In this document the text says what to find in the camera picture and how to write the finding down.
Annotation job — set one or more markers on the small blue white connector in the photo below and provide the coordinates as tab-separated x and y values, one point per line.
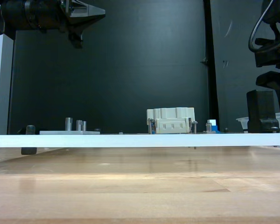
214	128

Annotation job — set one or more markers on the beige multi-pin connector housing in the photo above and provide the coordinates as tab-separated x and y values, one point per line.
172	119

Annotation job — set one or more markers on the large blue clamp connector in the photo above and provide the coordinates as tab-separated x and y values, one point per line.
152	128

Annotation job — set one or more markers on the black screw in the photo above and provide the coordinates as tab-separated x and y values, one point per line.
30	130
226	129
97	129

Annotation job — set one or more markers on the small silver socket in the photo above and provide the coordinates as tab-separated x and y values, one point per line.
208	128

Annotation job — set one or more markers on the grey metal plate with pegs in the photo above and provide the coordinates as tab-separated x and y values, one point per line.
68	132

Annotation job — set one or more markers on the white task board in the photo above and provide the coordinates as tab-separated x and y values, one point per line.
130	141

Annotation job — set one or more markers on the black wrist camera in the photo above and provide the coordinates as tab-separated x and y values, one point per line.
270	56

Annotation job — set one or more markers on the black USB socket mount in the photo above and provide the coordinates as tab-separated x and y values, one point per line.
261	109

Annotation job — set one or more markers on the black vertical wall post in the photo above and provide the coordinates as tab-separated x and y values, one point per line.
212	93

